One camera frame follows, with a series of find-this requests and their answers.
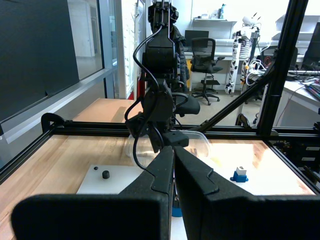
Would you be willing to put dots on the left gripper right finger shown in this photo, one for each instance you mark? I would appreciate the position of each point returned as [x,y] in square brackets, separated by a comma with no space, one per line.
[237,217]

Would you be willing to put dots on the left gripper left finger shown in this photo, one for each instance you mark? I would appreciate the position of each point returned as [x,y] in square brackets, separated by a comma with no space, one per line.
[100,217]

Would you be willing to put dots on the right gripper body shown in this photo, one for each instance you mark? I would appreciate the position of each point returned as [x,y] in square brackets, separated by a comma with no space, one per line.
[155,125]

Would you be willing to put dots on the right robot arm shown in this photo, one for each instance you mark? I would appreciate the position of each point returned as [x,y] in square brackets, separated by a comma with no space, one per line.
[158,57]

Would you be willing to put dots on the black office chair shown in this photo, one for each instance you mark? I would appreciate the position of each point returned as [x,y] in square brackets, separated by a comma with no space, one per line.
[188,106]
[203,62]

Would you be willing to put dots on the white task board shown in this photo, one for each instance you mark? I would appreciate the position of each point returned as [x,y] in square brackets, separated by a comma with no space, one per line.
[120,180]

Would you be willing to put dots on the short black stud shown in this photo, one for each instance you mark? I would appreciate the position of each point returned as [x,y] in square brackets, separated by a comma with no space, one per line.
[105,174]

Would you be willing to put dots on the clear plastic container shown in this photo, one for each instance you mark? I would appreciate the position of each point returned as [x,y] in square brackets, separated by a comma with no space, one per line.
[197,142]

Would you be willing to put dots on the large blue socket block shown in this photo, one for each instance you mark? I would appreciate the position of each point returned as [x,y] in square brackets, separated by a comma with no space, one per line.
[176,212]

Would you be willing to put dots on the black computer monitor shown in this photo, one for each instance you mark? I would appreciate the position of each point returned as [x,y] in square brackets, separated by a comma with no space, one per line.
[196,37]

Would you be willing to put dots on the glass window pane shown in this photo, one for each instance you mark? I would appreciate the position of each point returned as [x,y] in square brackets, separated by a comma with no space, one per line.
[85,37]

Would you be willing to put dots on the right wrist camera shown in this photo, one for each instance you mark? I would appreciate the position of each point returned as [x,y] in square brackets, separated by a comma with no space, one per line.
[176,138]

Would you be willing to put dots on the black frame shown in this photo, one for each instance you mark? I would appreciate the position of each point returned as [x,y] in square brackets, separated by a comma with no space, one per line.
[100,130]

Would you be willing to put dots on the white wall shelf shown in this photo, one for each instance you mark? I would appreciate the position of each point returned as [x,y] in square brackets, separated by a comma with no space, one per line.
[215,21]

